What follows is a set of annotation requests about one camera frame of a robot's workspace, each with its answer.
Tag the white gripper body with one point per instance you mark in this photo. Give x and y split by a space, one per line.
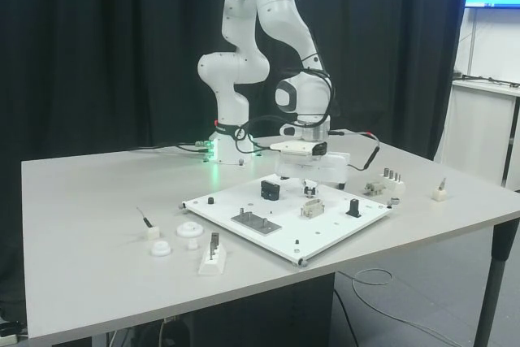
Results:
325 168

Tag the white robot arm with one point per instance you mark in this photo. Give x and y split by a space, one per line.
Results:
231 79

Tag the white task board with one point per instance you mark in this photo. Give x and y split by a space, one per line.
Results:
284 221

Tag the black rod with red tag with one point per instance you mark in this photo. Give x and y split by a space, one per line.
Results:
371 158

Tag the grey D-SUB plug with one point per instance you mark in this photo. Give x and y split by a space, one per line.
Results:
373 187

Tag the white round peg holder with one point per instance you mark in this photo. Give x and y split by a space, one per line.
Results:
396 186

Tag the metal square peg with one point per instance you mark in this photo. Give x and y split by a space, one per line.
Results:
214 241

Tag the small white plug holder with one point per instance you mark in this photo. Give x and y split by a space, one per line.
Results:
152 234
438 194

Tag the small grey plug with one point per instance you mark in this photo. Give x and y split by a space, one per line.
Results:
442 183

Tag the white square peg holder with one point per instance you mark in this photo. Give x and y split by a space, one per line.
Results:
212 265

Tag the white large gear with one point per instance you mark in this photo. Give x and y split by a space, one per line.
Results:
189 230

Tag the white small gear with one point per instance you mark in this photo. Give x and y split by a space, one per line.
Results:
191 244

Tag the white medium gear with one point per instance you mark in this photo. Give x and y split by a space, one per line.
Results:
160 249

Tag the white cabinet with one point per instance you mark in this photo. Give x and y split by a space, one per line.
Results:
479 131

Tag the dark grey table leg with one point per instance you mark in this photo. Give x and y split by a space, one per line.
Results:
493 282

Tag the black curtain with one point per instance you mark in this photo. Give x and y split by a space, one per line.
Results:
101 58

